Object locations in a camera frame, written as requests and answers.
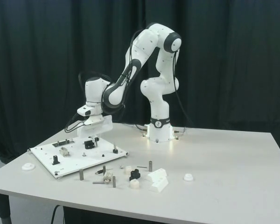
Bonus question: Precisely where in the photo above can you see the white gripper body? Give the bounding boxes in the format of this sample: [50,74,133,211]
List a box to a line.
[77,115,113,139]

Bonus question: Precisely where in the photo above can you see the white task board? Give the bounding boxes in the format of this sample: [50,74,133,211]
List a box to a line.
[28,136,129,180]

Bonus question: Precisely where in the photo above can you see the metal D-SUB plug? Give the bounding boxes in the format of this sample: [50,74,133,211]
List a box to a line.
[103,172,114,185]

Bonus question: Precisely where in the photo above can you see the black D-SUB plug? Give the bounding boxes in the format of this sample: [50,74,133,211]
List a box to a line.
[129,169,141,182]

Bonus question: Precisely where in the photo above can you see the long white holder block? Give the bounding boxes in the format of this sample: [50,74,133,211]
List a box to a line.
[146,168,168,182]
[151,177,170,193]

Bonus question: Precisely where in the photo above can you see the white large gear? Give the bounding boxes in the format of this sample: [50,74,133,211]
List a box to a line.
[21,163,36,172]

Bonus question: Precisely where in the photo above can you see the black curtain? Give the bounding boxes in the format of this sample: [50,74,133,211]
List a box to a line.
[0,0,280,161]

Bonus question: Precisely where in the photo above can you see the black table leg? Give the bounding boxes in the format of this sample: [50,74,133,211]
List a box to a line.
[0,191,10,224]

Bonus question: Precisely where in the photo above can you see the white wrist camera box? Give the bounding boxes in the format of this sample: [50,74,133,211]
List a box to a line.
[77,105,96,117]

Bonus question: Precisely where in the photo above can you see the black wrist cable bundle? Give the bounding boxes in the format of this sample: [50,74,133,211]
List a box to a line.
[64,111,86,134]

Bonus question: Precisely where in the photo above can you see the metal connector with wire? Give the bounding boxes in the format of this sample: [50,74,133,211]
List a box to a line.
[173,126,187,136]

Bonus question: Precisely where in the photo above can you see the black cable under table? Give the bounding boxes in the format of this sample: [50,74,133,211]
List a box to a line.
[51,204,64,224]

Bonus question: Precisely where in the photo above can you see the black base cable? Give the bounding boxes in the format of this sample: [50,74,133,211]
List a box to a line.
[173,50,194,126]

